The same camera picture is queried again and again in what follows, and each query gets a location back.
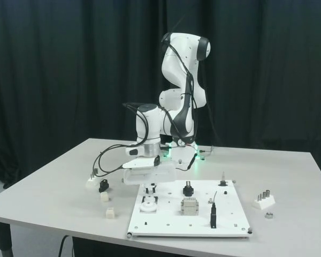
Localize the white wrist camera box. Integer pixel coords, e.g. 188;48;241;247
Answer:
125;146;144;157

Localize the flat white mounting plate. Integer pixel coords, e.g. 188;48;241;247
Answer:
123;157;160;170

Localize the black table leg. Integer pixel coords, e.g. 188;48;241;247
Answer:
0;220;11;257

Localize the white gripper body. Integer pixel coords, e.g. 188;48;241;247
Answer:
122;164;177;186

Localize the silver flange ring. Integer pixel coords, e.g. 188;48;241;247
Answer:
143;143;161;157

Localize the black D-SUB plug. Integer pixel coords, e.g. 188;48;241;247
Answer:
98;179;110;193

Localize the white task board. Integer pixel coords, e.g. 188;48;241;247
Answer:
126;179;254;239

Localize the grey base cable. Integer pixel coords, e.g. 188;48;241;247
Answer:
199;146;218;158

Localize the black curtain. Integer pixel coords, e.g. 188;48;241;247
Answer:
0;0;321;185

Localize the black floor cable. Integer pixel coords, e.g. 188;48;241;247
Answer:
59;235;71;257

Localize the white square peg holder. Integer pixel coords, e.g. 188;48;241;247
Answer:
85;175;102;190

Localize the thin black rod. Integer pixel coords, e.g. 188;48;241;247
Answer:
187;153;198;170

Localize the black USB plug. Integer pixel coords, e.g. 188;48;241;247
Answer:
210;190;219;230

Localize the black waterproof plug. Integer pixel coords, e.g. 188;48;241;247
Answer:
182;180;195;196

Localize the white round peg holder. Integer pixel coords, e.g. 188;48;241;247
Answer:
251;196;276;211

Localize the white large gear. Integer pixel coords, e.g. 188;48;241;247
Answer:
140;202;158;214

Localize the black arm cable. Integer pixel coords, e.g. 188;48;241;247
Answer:
92;33;204;179

